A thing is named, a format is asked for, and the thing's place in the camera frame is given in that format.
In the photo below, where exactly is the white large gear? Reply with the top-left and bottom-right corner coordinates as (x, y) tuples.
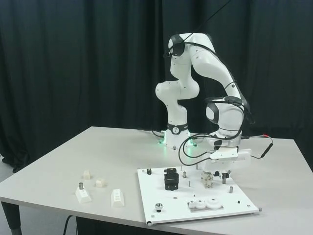
(205, 197), (222, 210)

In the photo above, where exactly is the white peg holder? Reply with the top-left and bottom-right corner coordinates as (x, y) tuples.
(74, 188), (92, 204)
(111, 188), (126, 208)

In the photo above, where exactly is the black D-SUB plug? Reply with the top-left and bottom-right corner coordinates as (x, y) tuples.
(163, 167), (180, 191)

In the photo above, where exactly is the black curtain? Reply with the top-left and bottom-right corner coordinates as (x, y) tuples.
(0, 0), (313, 172)

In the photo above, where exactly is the beige multi-pin connector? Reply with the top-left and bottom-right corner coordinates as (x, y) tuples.
(201, 171), (214, 189)

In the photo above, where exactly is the black table leg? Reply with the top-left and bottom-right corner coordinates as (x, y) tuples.
(1, 200), (20, 235)

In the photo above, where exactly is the black overhead cable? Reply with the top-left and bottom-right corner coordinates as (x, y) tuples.
(164, 0), (217, 56)

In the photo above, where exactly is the black cable under table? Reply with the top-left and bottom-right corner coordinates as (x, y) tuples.
(64, 214), (74, 235)

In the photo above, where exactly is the thin black rod on wire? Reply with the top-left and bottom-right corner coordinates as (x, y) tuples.
(241, 133), (274, 159)

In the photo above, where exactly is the black looped gripper cable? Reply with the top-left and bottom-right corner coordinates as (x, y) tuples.
(178, 133), (221, 167)

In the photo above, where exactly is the white task board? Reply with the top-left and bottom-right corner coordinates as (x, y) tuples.
(136, 163), (263, 226)

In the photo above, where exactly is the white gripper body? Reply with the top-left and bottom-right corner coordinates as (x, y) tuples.
(204, 148), (252, 172)

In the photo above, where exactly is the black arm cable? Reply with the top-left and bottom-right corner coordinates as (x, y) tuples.
(164, 40), (254, 128)

